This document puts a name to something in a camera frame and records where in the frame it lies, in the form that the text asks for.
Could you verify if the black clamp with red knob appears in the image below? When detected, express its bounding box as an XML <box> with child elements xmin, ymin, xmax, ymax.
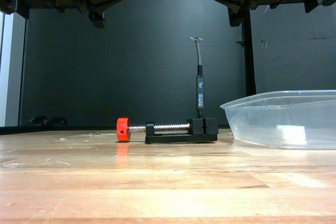
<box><xmin>116</xmin><ymin>116</ymin><xmax>219</xmax><ymax>145</ymax></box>

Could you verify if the black frame post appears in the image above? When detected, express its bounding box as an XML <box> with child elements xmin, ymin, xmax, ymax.
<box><xmin>235</xmin><ymin>8</ymin><xmax>257</xmax><ymax>98</ymax></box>
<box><xmin>17</xmin><ymin>8</ymin><xmax>30</xmax><ymax>127</ymax></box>

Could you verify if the clear plastic container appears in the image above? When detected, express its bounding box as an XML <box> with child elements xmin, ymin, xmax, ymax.
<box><xmin>219</xmin><ymin>90</ymin><xmax>336</xmax><ymax>151</ymax></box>

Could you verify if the black rounded foot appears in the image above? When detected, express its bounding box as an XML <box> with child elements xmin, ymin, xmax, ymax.
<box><xmin>28</xmin><ymin>115</ymin><xmax>48</xmax><ymax>126</ymax></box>
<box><xmin>46</xmin><ymin>115</ymin><xmax>69</xmax><ymax>126</ymax></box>

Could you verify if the black frame base rail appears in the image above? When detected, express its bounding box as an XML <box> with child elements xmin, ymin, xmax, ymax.
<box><xmin>0</xmin><ymin>124</ymin><xmax>233</xmax><ymax>136</ymax></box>

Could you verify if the USB-C connector with braided cable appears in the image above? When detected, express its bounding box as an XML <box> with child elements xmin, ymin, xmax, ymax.
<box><xmin>190</xmin><ymin>36</ymin><xmax>206</xmax><ymax>93</ymax></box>

